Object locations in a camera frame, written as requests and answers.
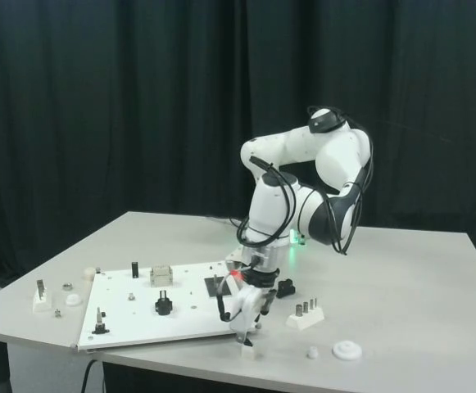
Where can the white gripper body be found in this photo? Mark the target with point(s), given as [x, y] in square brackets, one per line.
[246, 307]

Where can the black USB plug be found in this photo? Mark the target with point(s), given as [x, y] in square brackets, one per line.
[246, 340]

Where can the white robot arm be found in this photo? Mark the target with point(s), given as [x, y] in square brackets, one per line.
[270, 204]

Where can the black D-SUB plug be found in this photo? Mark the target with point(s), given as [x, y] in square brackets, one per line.
[285, 286]

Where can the small white plug holder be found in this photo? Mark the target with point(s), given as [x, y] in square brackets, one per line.
[249, 353]

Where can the thick metal round peg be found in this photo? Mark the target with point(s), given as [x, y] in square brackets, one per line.
[298, 310]

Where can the medium metal round peg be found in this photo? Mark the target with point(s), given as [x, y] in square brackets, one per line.
[305, 308]

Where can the white round peg holder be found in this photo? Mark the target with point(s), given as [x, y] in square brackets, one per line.
[305, 320]

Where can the white small gear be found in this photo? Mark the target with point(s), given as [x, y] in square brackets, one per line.
[312, 352]

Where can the black waterproof plug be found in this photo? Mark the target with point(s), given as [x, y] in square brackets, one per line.
[163, 306]

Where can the white task board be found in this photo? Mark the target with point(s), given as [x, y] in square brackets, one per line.
[139, 319]

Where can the white large gear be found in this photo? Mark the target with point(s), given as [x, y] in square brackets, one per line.
[347, 351]

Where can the metal BNC plug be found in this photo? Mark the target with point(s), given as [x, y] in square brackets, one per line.
[98, 317]

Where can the cream plastic cylinder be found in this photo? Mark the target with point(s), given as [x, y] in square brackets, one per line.
[87, 274]

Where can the white medium gear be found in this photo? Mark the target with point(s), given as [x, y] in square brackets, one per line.
[72, 300]

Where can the metal nut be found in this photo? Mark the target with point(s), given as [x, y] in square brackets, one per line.
[66, 285]

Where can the small metal bolt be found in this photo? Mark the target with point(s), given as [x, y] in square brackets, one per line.
[57, 314]

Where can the white square peg holder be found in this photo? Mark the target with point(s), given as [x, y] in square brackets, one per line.
[43, 304]

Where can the metal square peg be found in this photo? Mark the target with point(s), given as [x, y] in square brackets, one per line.
[40, 287]

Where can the black curtain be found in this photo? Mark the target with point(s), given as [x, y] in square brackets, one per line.
[98, 82]

